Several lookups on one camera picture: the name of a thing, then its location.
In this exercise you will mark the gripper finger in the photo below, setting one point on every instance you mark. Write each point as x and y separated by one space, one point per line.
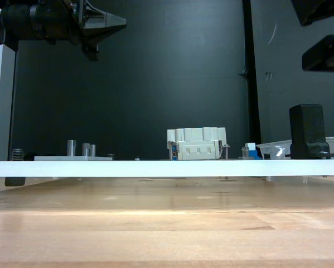
102 33
99 21

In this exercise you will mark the white taskboard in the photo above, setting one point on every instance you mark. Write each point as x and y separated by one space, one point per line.
166 169

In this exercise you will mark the black upright plug housing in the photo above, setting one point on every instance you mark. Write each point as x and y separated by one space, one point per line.
306 131

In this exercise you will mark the clear plastic tub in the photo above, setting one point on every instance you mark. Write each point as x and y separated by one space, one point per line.
270 150

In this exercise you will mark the black board screw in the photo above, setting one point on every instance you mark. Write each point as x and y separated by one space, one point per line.
266 156
110 155

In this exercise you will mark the blue connector with white top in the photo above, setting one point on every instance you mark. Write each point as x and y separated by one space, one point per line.
253 154

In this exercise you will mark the grey metal plate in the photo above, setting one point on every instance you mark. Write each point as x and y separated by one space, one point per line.
58 158

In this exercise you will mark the black threaded screw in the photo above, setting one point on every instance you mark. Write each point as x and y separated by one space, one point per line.
18 155

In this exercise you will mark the beige multipin connector housing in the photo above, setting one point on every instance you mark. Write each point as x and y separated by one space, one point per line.
200 136

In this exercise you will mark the black rubber board foot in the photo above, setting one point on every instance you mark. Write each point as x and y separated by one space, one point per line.
14 181

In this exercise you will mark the black table frame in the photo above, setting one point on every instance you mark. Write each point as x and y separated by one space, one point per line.
251 33

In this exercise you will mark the small steel post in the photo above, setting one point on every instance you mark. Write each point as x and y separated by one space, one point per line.
72 148
86 149

